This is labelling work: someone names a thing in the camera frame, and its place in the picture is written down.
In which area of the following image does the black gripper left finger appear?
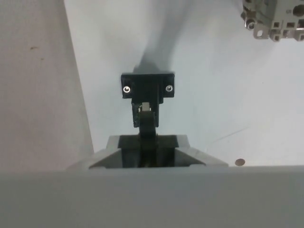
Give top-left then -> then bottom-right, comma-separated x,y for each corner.
65,134 -> 141,170

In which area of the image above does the beige connector housing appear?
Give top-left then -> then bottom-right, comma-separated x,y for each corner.
239,0 -> 304,43

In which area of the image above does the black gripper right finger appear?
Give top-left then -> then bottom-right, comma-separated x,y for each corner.
155,134 -> 230,168

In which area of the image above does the black USB plug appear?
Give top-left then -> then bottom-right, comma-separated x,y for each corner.
138,102 -> 158,168

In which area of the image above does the white task board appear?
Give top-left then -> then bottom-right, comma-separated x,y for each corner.
63,0 -> 304,167

